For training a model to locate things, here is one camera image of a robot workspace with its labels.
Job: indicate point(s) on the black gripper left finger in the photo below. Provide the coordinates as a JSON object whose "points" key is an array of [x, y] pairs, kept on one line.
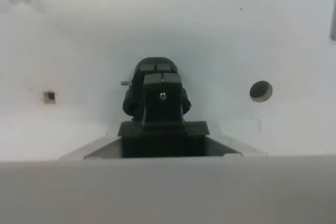
{"points": [[131, 129]]}

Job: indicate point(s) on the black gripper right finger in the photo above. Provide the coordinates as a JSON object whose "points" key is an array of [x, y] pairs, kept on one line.
{"points": [[195, 129]]}

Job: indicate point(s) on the black D-SUB plug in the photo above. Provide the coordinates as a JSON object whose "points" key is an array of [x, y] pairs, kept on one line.
{"points": [[162, 103]]}

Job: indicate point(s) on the white task board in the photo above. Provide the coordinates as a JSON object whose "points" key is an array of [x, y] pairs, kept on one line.
{"points": [[78, 37]]}

